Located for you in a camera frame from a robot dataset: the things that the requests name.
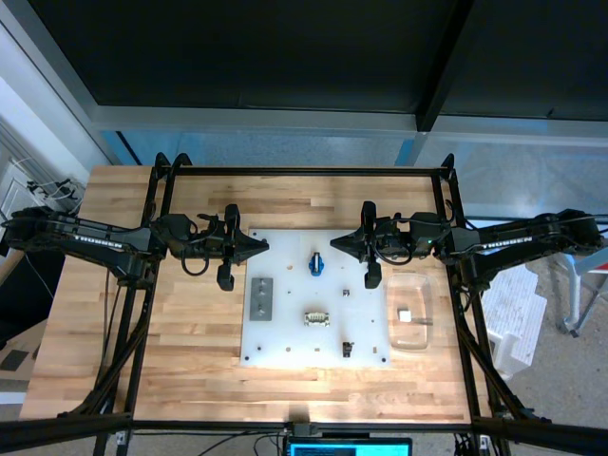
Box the black vertical beam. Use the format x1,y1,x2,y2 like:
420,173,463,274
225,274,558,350
415,0,476,133

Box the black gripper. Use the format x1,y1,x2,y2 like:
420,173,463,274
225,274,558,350
196,203,271,293
331,200,412,291

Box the clear plastic tub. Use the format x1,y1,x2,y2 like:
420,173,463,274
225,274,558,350
386,272,440,356

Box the grey metal chair frame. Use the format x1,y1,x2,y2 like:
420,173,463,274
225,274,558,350
545,246,608,339

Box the brown cardboard box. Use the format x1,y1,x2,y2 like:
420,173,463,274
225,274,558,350
0,318,48,405

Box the beige multi-pin connector housing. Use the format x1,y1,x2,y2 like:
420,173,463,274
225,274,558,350
303,310,333,330

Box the blue laptop screen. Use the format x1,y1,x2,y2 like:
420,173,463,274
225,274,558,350
283,436,413,456

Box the white task board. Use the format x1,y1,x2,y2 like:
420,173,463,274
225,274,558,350
240,227,393,370

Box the white styrofoam packaging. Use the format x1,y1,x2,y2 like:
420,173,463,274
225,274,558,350
479,265,548,382

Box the black table camera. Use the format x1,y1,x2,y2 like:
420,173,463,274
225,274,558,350
289,417,317,439

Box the grey metal plate with pegs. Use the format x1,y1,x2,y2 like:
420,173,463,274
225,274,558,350
249,275,276,324

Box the black metal frame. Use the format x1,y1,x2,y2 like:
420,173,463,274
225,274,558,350
0,151,608,456

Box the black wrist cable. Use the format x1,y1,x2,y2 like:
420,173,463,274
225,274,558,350
180,251,213,278
371,213,441,263

